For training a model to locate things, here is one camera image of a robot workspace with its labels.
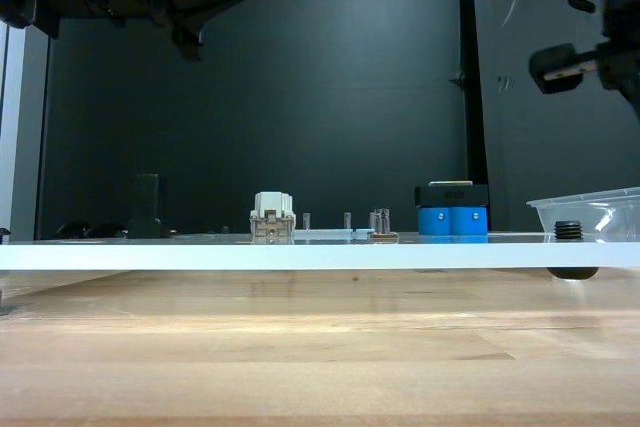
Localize white task board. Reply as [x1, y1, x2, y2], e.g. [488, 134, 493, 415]
[0, 229, 640, 282]

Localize beige many-pin connector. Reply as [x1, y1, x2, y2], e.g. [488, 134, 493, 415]
[248, 191, 297, 245]

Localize tall black post fitting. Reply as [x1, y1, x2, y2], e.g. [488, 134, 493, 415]
[126, 173, 174, 240]

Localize black frame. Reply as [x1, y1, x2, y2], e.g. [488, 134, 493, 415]
[452, 0, 490, 188]

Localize black threaded stud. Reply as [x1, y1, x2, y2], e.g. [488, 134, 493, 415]
[553, 220, 587, 241]

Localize clear plastic container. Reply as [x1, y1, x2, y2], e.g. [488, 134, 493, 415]
[525, 186, 640, 244]

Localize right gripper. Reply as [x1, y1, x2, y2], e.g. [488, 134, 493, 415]
[528, 0, 640, 124]

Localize blue socket block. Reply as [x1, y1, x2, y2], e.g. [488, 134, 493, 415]
[451, 205, 489, 237]
[417, 205, 454, 237]

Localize grey flat rail fitting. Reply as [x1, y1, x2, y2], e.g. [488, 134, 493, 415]
[291, 227, 374, 241]

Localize black block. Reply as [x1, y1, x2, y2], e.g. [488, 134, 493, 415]
[413, 179, 489, 210]

